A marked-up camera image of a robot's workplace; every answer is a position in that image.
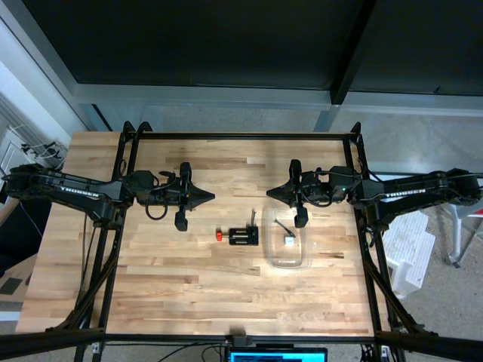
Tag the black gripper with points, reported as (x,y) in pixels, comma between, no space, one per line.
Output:
(173,196)
(313,188)

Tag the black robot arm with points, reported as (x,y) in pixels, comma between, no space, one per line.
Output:
(403,192)
(75,188)

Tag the clear plastic container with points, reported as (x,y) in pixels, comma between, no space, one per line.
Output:
(287,260)

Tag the small white block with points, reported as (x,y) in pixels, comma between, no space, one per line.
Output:
(289,241)

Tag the black clamp with orange knob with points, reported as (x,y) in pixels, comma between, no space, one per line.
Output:
(243,237)

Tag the white plastic step stool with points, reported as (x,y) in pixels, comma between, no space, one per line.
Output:
(405,245)

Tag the laptop screen with blue edge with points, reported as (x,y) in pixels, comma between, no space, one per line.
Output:
(275,356)

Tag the brown cardboard box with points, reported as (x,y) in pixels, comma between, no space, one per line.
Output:
(19,271)

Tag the black table frame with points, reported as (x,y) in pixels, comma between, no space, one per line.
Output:
(241,136)

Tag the black camera box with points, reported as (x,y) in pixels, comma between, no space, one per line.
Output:
(238,336)

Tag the black upright post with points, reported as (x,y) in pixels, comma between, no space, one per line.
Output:
(352,53)

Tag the white metal chair frame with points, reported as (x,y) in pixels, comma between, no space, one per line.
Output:
(457,226)

